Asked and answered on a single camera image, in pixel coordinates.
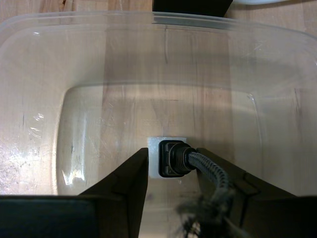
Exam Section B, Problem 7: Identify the clear plastic tub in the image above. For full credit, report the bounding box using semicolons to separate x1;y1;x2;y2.
0;10;317;224

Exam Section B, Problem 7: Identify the white receptacle cable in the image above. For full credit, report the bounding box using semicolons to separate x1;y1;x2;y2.
232;0;282;5

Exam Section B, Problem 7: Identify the black vise orange knob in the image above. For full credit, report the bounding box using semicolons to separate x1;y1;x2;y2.
151;0;233;17

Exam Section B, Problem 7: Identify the black power plug braided cord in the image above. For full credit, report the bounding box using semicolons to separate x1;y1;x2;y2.
157;139;251;238

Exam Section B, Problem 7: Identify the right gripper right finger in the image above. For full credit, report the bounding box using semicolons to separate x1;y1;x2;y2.
197;147;298;238

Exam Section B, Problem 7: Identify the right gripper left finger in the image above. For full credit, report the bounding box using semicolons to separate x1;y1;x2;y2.
78;147;150;238

